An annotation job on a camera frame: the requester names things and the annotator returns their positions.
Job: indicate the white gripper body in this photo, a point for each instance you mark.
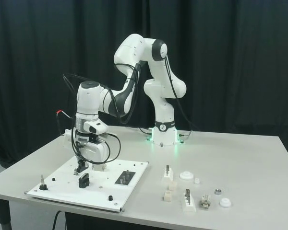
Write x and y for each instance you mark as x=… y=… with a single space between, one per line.
x=96 y=151

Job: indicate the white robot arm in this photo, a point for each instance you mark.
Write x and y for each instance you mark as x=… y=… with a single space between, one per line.
x=158 y=100

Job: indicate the metal D-SUB socket holder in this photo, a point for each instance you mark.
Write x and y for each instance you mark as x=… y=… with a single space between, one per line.
x=204 y=201

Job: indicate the black Ethernet plug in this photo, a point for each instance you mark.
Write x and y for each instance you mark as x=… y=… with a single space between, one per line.
x=84 y=181

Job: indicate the thin black rod red tag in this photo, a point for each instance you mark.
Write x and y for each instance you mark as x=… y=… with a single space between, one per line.
x=60 y=124

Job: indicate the white task board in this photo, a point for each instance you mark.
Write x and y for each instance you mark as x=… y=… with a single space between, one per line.
x=69 y=191

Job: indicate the metal waterproof plug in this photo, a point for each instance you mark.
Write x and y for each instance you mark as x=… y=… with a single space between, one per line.
x=42 y=180

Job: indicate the metal round peg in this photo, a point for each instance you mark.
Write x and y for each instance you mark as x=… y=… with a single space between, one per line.
x=167 y=169
x=187 y=192

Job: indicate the white peg holder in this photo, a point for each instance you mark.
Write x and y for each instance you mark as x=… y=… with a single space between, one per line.
x=168 y=175
x=189 y=204

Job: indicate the small white holder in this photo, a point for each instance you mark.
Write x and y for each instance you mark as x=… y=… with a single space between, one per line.
x=167 y=196
x=172 y=186

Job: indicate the white large gear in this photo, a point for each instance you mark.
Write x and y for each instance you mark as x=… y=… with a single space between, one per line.
x=186 y=175

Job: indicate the metal square peg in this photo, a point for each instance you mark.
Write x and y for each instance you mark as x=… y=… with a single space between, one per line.
x=188 y=200

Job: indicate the white small gear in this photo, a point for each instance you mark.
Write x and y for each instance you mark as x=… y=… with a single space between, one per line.
x=196 y=181

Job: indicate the dark table leg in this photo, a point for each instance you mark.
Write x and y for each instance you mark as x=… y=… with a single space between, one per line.
x=1 y=213

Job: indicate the black curtains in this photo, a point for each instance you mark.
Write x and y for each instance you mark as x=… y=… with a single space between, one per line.
x=26 y=60

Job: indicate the short metal cylinder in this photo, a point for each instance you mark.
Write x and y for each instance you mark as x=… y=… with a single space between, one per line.
x=218 y=191

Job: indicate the white medium gear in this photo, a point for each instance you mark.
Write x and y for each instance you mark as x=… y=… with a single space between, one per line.
x=225 y=202

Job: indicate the small white camera box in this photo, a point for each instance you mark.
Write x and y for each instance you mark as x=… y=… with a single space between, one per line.
x=96 y=127

